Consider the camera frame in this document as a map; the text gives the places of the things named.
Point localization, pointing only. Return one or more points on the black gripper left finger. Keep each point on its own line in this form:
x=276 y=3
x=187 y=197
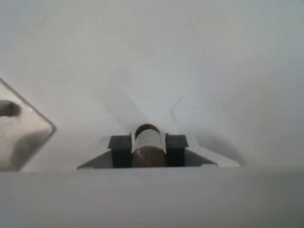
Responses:
x=120 y=148

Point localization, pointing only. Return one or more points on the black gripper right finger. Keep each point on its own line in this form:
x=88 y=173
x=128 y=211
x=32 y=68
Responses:
x=177 y=148

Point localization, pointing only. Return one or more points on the metal round peg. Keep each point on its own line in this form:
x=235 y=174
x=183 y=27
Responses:
x=147 y=145

